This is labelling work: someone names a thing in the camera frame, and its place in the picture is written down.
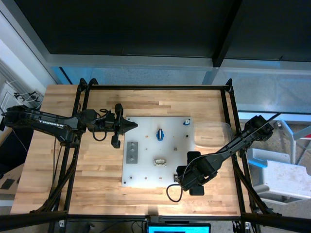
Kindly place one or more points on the small blue and white connector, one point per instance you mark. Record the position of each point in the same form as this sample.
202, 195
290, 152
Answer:
184, 123

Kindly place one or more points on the black aluminium frame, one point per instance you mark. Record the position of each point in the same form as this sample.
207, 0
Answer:
155, 87

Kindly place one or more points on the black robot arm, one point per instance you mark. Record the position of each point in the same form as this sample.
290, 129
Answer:
48, 122
230, 148

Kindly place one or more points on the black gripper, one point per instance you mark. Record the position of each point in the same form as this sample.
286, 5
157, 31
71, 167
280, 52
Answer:
117, 126
194, 156

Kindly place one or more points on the blue clamp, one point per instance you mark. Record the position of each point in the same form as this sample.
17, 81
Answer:
160, 139

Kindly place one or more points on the blue-edged screen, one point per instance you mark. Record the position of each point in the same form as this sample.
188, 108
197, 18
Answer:
177, 229

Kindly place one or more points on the black partition post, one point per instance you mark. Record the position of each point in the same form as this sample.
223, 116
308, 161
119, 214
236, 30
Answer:
224, 41

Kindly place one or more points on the white plastic stool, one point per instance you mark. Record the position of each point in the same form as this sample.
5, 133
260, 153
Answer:
286, 179

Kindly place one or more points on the grey aluminium bar holder block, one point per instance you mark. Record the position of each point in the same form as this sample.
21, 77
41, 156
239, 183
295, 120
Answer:
128, 155

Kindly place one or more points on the beige multi-pin connector housing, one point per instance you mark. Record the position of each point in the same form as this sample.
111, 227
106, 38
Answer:
160, 162

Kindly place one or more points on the clear plastic tub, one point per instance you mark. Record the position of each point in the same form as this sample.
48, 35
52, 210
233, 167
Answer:
211, 136

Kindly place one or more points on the white taskboard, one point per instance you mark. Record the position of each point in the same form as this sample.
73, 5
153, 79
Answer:
145, 170

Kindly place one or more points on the short silver clamped bar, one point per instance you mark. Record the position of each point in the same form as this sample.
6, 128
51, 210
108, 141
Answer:
160, 133

